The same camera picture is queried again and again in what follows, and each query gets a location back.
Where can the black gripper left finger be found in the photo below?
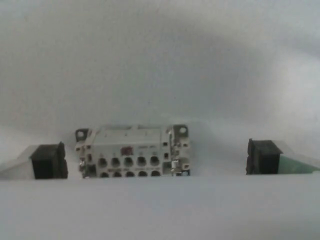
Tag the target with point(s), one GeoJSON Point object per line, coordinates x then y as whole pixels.
{"type": "Point", "coordinates": [47, 162]}

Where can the grey waterproof plug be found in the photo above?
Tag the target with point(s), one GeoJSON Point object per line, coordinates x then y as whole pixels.
{"type": "Point", "coordinates": [132, 155]}

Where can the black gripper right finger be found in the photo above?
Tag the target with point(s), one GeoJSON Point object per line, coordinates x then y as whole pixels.
{"type": "Point", "coordinates": [262, 157]}

